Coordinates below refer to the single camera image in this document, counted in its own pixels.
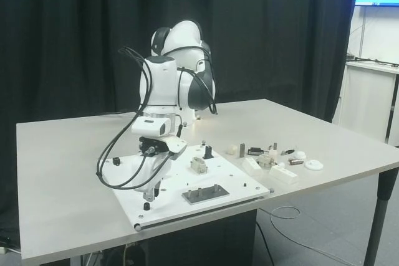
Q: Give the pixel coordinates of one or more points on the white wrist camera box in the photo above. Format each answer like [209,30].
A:
[148,126]

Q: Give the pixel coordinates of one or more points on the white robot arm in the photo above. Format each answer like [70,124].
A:
[160,79]

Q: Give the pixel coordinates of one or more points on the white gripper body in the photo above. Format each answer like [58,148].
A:
[146,171]

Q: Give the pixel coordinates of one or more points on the white large gear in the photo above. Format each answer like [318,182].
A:
[314,166]

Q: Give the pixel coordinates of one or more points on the white two-hole holder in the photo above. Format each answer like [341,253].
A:
[253,165]

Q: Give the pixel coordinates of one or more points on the metal round peg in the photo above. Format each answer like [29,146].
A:
[275,146]

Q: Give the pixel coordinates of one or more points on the black D-SUB plug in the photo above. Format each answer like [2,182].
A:
[256,151]

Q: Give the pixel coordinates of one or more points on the white single-hole holder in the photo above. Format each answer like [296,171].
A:
[232,149]
[273,153]

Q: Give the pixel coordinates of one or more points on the black curtain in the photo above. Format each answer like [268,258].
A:
[62,29]

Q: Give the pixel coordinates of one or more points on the white cabinet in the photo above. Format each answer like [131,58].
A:
[368,104]

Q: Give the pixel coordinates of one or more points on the grey table leg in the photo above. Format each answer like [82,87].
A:
[383,216]

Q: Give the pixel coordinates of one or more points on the white medium gear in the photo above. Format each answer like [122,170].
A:
[300,155]

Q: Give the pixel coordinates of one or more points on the metal square peg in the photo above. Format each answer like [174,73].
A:
[243,149]

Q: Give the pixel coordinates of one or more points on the small USB plug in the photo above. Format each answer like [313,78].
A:
[296,162]

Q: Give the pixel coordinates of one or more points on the beige waterproof plug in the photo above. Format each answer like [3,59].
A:
[266,161]

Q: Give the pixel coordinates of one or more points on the white long holder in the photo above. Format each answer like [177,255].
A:
[283,175]

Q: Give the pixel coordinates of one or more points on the black box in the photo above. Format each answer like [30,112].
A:
[202,241]

